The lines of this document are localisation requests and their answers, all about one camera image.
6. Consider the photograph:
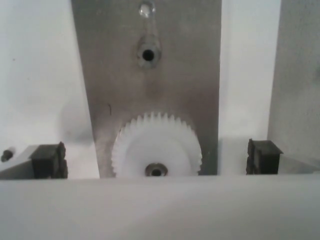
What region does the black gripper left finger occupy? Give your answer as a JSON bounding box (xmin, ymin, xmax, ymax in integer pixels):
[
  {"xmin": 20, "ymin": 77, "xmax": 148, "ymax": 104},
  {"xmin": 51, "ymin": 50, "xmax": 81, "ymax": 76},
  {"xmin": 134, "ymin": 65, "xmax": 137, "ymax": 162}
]
[{"xmin": 0, "ymin": 141, "xmax": 69, "ymax": 181}]

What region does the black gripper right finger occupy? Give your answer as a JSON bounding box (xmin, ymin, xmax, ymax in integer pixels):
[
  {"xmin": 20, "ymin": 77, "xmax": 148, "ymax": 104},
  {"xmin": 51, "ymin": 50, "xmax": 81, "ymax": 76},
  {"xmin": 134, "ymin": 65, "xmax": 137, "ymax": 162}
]
[{"xmin": 246, "ymin": 138, "xmax": 320, "ymax": 176}]

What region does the white task board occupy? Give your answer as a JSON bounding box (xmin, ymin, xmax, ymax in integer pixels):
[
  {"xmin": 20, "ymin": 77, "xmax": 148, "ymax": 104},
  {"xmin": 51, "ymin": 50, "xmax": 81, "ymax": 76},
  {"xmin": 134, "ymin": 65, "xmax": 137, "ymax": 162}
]
[{"xmin": 0, "ymin": 0, "xmax": 320, "ymax": 181}]

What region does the white medium gear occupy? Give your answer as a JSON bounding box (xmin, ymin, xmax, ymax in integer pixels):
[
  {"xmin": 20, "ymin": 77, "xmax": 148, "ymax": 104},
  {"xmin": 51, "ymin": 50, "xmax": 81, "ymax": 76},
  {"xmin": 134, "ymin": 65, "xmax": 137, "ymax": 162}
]
[{"xmin": 111, "ymin": 111, "xmax": 203, "ymax": 177}]

